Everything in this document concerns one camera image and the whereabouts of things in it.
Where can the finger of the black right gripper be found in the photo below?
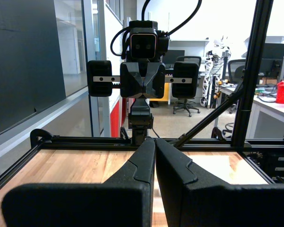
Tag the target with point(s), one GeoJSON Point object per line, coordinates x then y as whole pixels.
{"type": "Point", "coordinates": [131, 80]}
{"type": "Point", "coordinates": [156, 80]}

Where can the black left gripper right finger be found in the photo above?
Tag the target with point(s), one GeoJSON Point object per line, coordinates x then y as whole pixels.
{"type": "Point", "coordinates": [227, 205]}

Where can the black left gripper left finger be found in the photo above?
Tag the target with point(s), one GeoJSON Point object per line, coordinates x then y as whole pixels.
{"type": "Point", "coordinates": [85, 205]}

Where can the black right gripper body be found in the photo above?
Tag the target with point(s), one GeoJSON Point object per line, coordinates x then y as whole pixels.
{"type": "Point", "coordinates": [99, 71]}

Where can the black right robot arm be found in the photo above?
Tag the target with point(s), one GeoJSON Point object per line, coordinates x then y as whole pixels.
{"type": "Point", "coordinates": [140, 123]}

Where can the yellow cabinet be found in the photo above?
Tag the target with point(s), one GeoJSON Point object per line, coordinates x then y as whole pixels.
{"type": "Point", "coordinates": [167, 93]}

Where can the black computer monitor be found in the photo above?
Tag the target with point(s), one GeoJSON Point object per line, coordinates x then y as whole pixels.
{"type": "Point", "coordinates": [176, 55]}

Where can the black office chair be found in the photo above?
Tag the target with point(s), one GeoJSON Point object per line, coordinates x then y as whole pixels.
{"type": "Point", "coordinates": [187, 107]}

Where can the red cabinet panel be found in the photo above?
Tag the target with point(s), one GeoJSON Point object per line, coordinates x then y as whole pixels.
{"type": "Point", "coordinates": [114, 118]}

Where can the white lattice structure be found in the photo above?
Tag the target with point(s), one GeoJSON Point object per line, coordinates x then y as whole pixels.
{"type": "Point", "coordinates": [208, 80]}

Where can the black box with white labels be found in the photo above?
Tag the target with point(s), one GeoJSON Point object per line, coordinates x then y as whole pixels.
{"type": "Point", "coordinates": [262, 163]}

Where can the grey mesh office chair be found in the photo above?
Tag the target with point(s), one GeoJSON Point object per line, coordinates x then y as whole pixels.
{"type": "Point", "coordinates": [234, 68]}

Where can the white desk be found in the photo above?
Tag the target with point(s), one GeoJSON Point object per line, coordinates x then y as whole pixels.
{"type": "Point", "coordinates": [269, 106]}

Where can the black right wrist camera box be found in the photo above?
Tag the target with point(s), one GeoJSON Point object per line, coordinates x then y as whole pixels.
{"type": "Point", "coordinates": [142, 45]}

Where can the black aluminium table frame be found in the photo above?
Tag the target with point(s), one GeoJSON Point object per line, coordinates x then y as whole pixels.
{"type": "Point", "coordinates": [85, 142]}

